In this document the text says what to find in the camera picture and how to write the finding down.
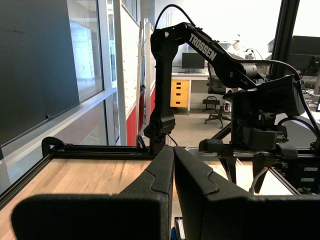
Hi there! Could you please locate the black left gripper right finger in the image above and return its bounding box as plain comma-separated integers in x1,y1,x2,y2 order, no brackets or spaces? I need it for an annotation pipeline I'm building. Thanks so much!
174,146,320,240

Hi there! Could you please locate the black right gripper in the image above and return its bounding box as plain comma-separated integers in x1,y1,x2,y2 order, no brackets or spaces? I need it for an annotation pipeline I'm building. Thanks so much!
198,89,299,194

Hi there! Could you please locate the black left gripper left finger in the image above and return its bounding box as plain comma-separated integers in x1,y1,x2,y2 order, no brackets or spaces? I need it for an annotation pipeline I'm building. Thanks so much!
11,145,175,240

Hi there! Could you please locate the rj45 connector with grey cable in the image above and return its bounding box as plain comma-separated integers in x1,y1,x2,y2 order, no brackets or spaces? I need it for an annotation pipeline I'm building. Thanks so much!
248,166,270,195

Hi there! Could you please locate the blue d-sub connector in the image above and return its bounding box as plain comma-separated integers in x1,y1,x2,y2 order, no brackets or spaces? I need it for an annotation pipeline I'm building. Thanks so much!
170,216,187,240

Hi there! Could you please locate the white mounting board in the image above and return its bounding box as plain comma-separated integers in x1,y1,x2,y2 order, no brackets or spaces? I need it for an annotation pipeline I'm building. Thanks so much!
171,161,255,218

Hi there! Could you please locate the black office chair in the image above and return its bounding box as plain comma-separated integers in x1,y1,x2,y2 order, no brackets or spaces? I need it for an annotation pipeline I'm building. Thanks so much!
204,62,232,129

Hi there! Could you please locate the clear plastic tub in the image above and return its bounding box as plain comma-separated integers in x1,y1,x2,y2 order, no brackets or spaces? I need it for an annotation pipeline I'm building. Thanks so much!
184,145,242,166

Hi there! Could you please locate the black controller box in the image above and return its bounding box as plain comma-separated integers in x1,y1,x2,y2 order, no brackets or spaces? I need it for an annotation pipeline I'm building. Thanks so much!
272,161,320,195

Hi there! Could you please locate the yellow drawer cabinet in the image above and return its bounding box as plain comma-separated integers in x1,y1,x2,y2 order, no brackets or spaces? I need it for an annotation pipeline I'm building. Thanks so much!
170,79,190,108

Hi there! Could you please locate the white desk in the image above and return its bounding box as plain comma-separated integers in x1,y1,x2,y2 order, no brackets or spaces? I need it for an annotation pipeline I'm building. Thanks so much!
171,72,213,115

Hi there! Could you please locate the small black computer monitor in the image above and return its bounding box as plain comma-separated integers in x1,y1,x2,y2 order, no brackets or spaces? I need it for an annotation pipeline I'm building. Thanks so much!
181,52,206,70

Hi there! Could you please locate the large black monitor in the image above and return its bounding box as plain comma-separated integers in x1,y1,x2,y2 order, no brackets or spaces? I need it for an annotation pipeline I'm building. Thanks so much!
287,35,320,76

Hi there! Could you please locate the white red partition panel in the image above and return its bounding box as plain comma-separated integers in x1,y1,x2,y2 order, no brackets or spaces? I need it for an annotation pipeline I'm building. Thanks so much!
113,0,144,146
143,18,157,126

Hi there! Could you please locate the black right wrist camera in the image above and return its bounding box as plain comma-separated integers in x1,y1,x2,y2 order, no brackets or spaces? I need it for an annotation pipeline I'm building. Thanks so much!
241,124,288,151

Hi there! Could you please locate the black aluminium frame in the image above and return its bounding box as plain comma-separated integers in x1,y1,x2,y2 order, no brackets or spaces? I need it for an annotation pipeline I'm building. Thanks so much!
0,0,320,208

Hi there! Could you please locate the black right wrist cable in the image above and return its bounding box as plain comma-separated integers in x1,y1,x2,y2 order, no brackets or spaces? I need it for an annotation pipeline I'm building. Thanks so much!
259,59,320,141

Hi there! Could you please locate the black right elbow cable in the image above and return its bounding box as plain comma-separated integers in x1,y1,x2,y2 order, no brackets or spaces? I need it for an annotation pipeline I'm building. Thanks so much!
153,3,200,32

